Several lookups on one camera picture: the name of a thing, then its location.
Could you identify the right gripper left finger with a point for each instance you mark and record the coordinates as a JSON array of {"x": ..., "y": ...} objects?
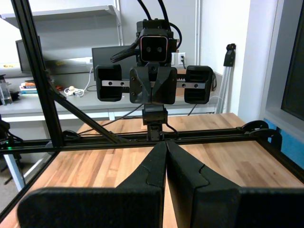
[{"x": 95, "y": 206}]

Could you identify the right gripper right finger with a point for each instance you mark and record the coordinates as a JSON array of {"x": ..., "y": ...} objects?
[{"x": 237, "y": 209}]

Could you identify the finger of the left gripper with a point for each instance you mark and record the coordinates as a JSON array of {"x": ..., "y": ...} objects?
[
  {"x": 140, "y": 95},
  {"x": 166, "y": 92}
]

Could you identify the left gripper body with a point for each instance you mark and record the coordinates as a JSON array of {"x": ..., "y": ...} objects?
[{"x": 108, "y": 83}]

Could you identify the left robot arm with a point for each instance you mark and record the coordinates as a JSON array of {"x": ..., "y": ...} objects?
[{"x": 154, "y": 23}]

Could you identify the grey desk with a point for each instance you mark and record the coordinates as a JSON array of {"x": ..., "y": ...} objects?
[{"x": 95, "y": 104}]

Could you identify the black monitor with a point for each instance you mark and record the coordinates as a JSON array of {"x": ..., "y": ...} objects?
[
  {"x": 107, "y": 55},
  {"x": 23, "y": 57}
]

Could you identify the grey tripod stand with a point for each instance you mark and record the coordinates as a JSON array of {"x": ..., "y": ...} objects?
[{"x": 230, "y": 57}]

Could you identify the stack of books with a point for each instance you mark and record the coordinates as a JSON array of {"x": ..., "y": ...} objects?
[{"x": 28, "y": 88}]

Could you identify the clear bottle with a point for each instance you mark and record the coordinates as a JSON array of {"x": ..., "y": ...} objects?
[{"x": 5, "y": 92}]

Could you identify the white wall outlet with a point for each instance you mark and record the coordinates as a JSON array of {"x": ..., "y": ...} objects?
[{"x": 181, "y": 58}]

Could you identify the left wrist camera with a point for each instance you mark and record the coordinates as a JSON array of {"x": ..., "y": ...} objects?
[{"x": 154, "y": 47}]

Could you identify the black frame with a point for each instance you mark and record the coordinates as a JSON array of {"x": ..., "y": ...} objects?
[{"x": 39, "y": 71}]

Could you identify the white wall shelf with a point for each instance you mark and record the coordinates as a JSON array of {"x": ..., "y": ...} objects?
[{"x": 71, "y": 14}]

